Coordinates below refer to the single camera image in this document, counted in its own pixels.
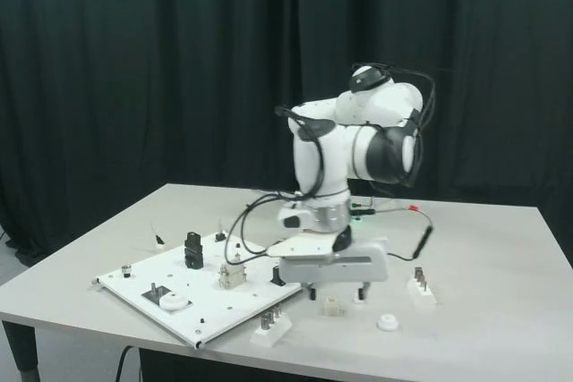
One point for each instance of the metal square peg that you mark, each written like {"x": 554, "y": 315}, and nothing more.
{"x": 419, "y": 274}
{"x": 421, "y": 283}

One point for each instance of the flat white plate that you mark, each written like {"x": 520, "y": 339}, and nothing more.
{"x": 300, "y": 250}

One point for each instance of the grey table leg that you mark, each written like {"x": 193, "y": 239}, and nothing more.
{"x": 18, "y": 350}

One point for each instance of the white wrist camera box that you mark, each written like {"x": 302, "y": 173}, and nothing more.
{"x": 293, "y": 218}

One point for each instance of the thin black rod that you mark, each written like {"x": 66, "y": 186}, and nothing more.
{"x": 424, "y": 240}

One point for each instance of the white large gear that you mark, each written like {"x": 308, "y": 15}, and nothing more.
{"x": 174, "y": 303}

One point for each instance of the tiny white holder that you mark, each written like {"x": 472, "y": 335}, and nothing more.
{"x": 159, "y": 246}

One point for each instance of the thick metal round peg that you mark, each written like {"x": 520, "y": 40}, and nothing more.
{"x": 264, "y": 322}

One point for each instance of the white medium gear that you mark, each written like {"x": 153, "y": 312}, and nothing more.
{"x": 387, "y": 323}

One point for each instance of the black curtain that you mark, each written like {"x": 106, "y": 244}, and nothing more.
{"x": 134, "y": 64}

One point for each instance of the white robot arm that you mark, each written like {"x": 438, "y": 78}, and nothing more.
{"x": 322, "y": 163}

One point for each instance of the white task board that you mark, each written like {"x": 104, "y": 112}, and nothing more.
{"x": 147, "y": 283}

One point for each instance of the white round peg holder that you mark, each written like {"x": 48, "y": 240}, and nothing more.
{"x": 271, "y": 335}

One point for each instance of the beige metal connector plug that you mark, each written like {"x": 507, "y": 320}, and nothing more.
{"x": 233, "y": 277}

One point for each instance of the white square peg holder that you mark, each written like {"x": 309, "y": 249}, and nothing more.
{"x": 423, "y": 299}

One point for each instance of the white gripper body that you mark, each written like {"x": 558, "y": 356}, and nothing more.
{"x": 340, "y": 271}

